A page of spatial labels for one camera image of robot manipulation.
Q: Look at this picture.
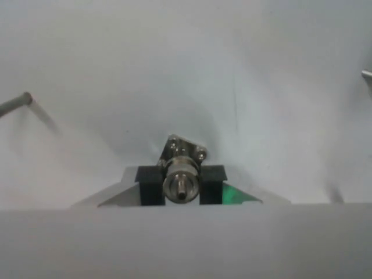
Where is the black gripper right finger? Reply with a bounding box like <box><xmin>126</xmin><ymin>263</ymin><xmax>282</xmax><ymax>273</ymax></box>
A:
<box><xmin>199</xmin><ymin>164</ymin><xmax>264</xmax><ymax>206</ymax></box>

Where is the thin metal round peg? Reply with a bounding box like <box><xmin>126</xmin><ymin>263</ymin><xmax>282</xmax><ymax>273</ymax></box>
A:
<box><xmin>0</xmin><ymin>91</ymin><xmax>33</xmax><ymax>119</ymax></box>

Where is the metal BNC plug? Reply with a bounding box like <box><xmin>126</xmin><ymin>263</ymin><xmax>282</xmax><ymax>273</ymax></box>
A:
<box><xmin>162</xmin><ymin>155</ymin><xmax>202</xmax><ymax>206</ymax></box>

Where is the white task board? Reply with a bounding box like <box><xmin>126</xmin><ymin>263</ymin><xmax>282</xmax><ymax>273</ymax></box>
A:
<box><xmin>0</xmin><ymin>0</ymin><xmax>372</xmax><ymax>212</ymax></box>

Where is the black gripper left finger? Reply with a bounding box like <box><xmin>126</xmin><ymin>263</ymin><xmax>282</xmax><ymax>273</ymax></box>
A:
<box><xmin>97</xmin><ymin>164</ymin><xmax>167</xmax><ymax>208</ymax></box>

